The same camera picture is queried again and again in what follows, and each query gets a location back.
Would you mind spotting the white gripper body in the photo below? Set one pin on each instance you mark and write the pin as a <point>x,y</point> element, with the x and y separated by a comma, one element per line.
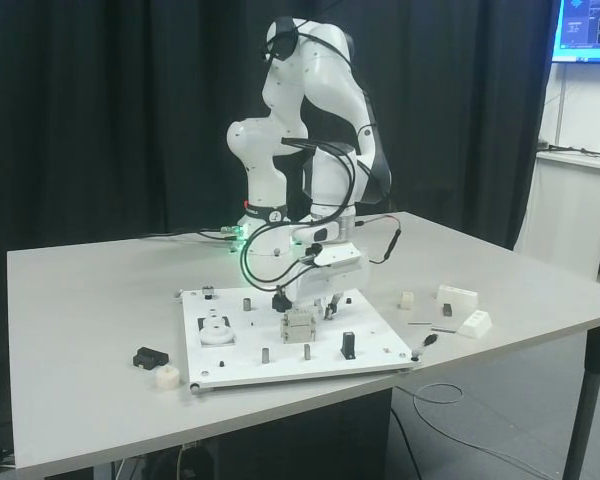
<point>330,282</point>

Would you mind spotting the metal BNC plug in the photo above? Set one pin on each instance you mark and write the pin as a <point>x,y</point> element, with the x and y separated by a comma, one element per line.
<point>328,313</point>

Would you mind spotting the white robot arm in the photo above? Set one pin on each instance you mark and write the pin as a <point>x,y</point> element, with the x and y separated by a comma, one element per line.
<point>330,100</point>

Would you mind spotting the black ribbed plug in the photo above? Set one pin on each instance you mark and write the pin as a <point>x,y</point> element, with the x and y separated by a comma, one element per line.
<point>280,301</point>

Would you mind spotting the black rectangular plug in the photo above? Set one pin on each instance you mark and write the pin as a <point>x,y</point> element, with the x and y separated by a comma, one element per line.
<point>348,345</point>

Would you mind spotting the metal square peg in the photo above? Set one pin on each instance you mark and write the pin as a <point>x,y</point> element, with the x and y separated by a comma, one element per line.
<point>306,353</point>

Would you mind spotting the white task board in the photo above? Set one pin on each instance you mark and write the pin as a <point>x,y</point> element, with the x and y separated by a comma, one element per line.
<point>300,370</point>

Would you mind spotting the thick metal round peg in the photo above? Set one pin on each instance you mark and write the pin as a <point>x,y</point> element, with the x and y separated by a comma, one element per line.
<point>246,304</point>

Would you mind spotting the white large gear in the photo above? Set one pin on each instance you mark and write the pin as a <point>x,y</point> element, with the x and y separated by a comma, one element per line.
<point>216,336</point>

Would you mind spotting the small black block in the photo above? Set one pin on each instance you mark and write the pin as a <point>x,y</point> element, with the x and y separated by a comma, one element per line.
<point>447,310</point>

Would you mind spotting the metal bolt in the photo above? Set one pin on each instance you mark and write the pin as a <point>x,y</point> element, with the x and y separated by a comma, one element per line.
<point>208,291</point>

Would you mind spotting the large white holder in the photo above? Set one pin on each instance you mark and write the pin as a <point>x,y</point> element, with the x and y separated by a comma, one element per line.
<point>457,296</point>

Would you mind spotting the sloped white holder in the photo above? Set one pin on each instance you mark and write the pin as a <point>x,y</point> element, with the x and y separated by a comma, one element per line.
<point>475,324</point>

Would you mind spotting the small white notched holder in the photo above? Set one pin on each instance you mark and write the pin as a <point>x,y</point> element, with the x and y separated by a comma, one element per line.
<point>167,379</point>

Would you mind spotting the black D-SUB plug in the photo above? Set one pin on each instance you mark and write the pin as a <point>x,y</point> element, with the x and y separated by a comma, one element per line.
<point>150,358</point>

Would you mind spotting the white cabinet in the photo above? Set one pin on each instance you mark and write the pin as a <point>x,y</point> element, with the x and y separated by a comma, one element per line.
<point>570,210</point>

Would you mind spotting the grey table leg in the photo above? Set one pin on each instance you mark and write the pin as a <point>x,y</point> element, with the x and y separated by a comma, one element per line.
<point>592,380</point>

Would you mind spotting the black curtains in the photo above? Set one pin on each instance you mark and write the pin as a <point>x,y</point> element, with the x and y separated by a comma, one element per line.
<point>80,100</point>

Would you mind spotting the blue screen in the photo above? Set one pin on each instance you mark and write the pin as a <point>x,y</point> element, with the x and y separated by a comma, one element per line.
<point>587,30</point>

